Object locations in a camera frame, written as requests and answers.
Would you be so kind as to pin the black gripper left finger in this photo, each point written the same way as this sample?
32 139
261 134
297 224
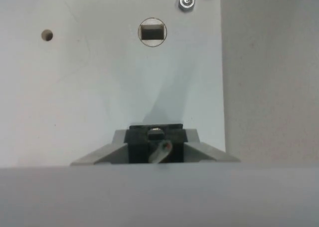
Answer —
135 143

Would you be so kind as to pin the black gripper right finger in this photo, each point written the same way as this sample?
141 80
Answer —
178 142

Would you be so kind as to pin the black USB plug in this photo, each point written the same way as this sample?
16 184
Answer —
156 135

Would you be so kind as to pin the white task board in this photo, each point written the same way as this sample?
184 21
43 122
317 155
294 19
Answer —
74 87

